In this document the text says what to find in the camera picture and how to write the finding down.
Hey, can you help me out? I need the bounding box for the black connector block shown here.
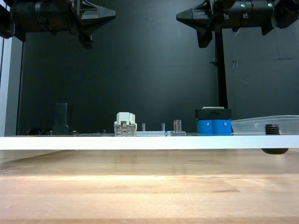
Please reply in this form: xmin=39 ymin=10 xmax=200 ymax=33
xmin=195 ymin=108 xmax=233 ymax=121

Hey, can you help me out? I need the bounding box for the tall black connector housing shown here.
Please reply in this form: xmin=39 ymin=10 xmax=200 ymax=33
xmin=52 ymin=102 xmax=73 ymax=135

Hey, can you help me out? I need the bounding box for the beige industrial connector housing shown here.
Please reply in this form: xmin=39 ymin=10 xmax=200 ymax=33
xmin=113 ymin=112 xmax=137 ymax=137

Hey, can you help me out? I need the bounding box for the silver cylindrical connector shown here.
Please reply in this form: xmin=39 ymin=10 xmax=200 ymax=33
xmin=170 ymin=119 xmax=186 ymax=137

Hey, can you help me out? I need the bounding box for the clear plastic tub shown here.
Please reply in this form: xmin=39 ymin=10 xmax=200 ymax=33
xmin=230 ymin=114 xmax=299 ymax=136

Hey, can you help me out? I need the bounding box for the clear plastic bar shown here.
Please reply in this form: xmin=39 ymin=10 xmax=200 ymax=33
xmin=135 ymin=131 xmax=172 ymax=137

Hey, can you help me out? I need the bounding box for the low black fixture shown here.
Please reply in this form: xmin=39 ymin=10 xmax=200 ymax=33
xmin=25 ymin=127 xmax=52 ymax=135

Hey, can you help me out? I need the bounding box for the black threaded screw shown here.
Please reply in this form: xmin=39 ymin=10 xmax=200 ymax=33
xmin=264 ymin=124 xmax=281 ymax=135

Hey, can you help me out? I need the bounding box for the white task board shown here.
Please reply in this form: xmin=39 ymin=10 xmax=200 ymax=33
xmin=0 ymin=133 xmax=299 ymax=150

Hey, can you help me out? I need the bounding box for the black rubber foot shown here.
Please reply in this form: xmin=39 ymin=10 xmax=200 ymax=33
xmin=260 ymin=148 xmax=288 ymax=155

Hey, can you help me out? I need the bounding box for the black frame post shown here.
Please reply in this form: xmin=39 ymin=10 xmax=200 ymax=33
xmin=210 ymin=30 xmax=229 ymax=109

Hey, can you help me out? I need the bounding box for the blue two-lobed mount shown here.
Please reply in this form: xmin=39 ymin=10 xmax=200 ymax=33
xmin=196 ymin=119 xmax=232 ymax=135

